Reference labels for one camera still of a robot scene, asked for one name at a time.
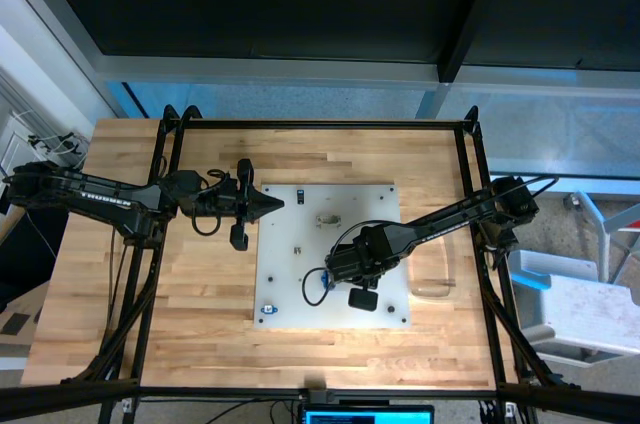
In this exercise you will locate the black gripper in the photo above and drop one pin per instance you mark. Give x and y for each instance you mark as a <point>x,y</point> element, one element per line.
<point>362,300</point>
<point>220,199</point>

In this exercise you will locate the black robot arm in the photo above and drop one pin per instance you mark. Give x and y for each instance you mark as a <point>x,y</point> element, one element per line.
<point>100,199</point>
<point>450,219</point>

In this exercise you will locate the blue cylinder clamp holder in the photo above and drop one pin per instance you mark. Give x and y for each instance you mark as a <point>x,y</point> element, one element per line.
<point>326,280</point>

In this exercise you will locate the small black blue socket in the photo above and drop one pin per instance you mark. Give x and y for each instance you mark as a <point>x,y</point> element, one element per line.
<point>300,196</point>

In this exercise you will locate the pale square task board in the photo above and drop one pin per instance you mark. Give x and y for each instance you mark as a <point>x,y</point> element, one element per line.
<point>285,254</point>

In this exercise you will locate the grey D-sub connector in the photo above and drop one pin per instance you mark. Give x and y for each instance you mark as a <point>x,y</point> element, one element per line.
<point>328,220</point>

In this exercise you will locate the clear plastic tub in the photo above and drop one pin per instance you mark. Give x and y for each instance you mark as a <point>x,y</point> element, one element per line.
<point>432,289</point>

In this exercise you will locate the blue clamp with white part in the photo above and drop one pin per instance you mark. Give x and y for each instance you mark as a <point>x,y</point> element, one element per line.
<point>268,309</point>

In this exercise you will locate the laptop screen with blue edge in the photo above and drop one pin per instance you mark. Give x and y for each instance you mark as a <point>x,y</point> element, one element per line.
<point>365,416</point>

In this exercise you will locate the grey window ledge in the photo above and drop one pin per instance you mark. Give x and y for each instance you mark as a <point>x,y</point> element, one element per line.
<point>300,71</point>

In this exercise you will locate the white step stool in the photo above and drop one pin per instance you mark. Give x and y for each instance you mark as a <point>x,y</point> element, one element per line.
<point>575,304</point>

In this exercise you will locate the cardboard box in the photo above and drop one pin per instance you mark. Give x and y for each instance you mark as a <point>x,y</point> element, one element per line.
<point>25,304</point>

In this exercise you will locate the black metal table frame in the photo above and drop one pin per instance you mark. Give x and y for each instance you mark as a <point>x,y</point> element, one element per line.
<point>320,124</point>

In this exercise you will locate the white cart frame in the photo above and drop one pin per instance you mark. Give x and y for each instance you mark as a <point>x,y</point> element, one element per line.
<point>606,244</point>

